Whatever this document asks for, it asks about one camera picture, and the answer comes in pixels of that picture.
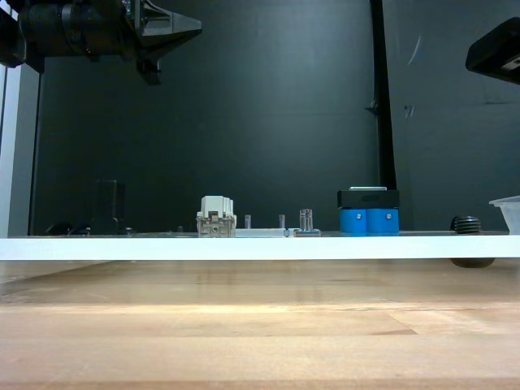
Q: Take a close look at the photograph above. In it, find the beige multi-pin connector housing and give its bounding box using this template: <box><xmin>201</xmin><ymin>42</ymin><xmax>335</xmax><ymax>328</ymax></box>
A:
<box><xmin>195</xmin><ymin>194</ymin><xmax>237</xmax><ymax>239</ymax></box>

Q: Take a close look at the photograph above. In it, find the white taskboard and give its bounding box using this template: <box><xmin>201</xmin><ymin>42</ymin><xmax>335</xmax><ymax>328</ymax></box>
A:
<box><xmin>0</xmin><ymin>232</ymin><xmax>520</xmax><ymax>261</ymax></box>

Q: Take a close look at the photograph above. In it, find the clear plastic tub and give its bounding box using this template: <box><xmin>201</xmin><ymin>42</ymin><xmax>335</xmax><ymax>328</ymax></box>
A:
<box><xmin>488</xmin><ymin>194</ymin><xmax>520</xmax><ymax>235</ymax></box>

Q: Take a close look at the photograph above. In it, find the black threaded knob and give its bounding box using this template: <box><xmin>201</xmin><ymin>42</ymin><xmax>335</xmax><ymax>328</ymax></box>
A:
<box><xmin>449</xmin><ymin>214</ymin><xmax>481</xmax><ymax>236</ymax></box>

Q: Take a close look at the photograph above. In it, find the silver mounting block with posts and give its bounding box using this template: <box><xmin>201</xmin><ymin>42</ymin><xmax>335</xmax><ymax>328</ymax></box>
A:
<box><xmin>235</xmin><ymin>214</ymin><xmax>290</xmax><ymax>239</ymax></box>

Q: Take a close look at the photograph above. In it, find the blue black D-sub socket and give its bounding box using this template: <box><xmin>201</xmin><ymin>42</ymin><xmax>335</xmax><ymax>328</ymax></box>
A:
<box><xmin>336</xmin><ymin>185</ymin><xmax>401</xmax><ymax>236</ymax></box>

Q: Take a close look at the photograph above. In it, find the black rubber board foot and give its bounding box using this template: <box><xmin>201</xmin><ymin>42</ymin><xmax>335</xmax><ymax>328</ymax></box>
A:
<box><xmin>448</xmin><ymin>257</ymin><xmax>496</xmax><ymax>269</ymax></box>

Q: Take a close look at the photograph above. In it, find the small metal stud socket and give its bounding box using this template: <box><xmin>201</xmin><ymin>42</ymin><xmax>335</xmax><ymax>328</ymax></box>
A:
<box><xmin>292</xmin><ymin>207</ymin><xmax>322</xmax><ymax>237</ymax></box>

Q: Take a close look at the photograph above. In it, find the black vertical wall post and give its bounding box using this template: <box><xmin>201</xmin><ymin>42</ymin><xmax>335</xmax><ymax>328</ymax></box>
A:
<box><xmin>364</xmin><ymin>0</ymin><xmax>398</xmax><ymax>192</ymax></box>

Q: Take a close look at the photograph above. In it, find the black plastic bracket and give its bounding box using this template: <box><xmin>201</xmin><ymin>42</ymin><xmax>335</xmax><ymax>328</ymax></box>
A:
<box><xmin>89</xmin><ymin>178</ymin><xmax>127</xmax><ymax>236</ymax></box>

